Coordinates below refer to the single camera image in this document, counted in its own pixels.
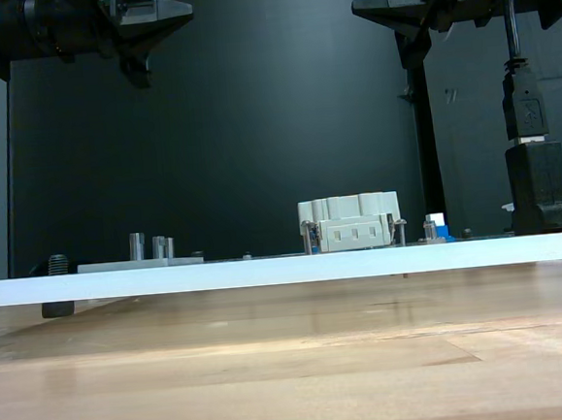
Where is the black USB connector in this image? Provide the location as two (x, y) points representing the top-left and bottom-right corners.
(494, 0), (551, 147)

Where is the beige multi-pin connector housing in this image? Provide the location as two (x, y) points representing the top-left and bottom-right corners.
(296, 188), (411, 256)

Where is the blue white connector block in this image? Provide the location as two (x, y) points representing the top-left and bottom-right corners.
(425, 210), (453, 244)

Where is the black USB socket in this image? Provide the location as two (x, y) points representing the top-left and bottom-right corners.
(503, 139), (562, 238)

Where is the grey metal plate with pegs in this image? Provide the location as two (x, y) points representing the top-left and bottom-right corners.
(74, 227), (206, 275)

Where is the white task board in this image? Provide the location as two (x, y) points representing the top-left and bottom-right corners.
(0, 232), (562, 309)

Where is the black board foot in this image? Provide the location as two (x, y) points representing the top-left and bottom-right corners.
(40, 299), (77, 320)

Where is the black aluminium frame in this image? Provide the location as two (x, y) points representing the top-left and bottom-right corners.
(395, 64), (450, 248)

